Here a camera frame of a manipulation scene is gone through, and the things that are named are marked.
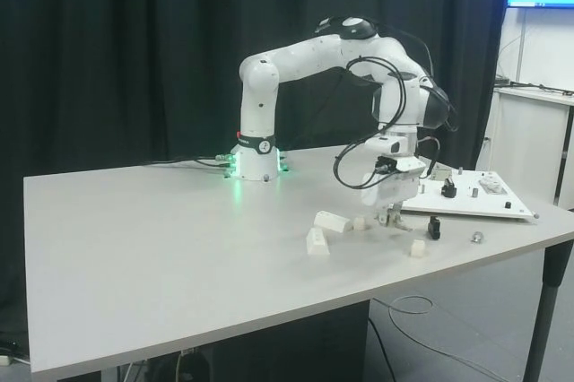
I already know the white cabinet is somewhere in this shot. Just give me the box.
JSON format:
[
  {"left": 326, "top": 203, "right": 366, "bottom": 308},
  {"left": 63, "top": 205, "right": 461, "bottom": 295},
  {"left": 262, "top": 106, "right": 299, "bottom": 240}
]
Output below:
[{"left": 474, "top": 84, "right": 574, "bottom": 212}]

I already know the grey floor cable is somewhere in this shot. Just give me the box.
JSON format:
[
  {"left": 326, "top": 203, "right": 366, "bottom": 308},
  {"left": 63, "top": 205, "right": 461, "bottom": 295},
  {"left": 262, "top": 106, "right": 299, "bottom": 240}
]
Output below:
[{"left": 387, "top": 294, "right": 534, "bottom": 382}]

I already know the black floor cable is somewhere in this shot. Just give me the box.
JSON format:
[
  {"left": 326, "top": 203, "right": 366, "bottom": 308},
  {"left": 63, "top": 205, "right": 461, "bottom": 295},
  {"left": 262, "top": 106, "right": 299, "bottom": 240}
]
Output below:
[{"left": 367, "top": 315, "right": 397, "bottom": 382}]

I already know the white task board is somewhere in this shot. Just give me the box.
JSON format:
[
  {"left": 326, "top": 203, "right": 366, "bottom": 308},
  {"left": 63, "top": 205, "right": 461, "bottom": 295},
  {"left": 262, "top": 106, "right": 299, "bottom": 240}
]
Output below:
[{"left": 399, "top": 167, "right": 542, "bottom": 222}]

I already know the long white holder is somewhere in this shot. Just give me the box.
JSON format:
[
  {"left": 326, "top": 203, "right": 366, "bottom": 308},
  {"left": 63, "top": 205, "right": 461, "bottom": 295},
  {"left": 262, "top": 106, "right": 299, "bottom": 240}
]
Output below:
[{"left": 313, "top": 210, "right": 352, "bottom": 236}]

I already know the white wedge holder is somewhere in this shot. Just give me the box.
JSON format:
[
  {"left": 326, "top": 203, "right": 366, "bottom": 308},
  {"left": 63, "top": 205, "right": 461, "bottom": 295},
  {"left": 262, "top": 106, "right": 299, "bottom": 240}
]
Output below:
[{"left": 305, "top": 227, "right": 333, "bottom": 258}]

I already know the black box under table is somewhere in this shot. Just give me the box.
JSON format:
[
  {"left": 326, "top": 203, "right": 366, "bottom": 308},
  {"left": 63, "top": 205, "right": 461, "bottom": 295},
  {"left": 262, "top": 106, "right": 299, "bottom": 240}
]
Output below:
[{"left": 117, "top": 299, "right": 371, "bottom": 382}]

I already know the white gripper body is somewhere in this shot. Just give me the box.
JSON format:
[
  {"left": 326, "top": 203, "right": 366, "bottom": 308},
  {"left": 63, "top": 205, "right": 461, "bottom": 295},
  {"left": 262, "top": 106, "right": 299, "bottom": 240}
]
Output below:
[{"left": 360, "top": 169, "right": 422, "bottom": 213}]

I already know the black curtain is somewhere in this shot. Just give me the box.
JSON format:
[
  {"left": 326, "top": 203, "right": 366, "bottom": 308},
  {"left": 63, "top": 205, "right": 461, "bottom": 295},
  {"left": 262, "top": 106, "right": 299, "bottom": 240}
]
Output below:
[{"left": 0, "top": 0, "right": 513, "bottom": 359}]

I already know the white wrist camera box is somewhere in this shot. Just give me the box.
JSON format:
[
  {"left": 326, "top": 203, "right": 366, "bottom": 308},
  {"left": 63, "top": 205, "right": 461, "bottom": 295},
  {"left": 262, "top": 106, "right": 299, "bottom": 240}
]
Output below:
[{"left": 364, "top": 134, "right": 410, "bottom": 155}]

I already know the black base cable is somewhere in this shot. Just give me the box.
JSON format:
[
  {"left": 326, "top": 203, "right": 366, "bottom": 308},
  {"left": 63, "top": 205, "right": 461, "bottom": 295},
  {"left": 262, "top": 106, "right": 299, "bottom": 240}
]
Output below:
[{"left": 151, "top": 155, "right": 235, "bottom": 169}]

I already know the black table leg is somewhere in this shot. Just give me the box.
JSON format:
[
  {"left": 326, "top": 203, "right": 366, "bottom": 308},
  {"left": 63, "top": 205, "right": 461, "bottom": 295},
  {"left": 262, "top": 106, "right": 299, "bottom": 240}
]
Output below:
[{"left": 523, "top": 238, "right": 574, "bottom": 382}]

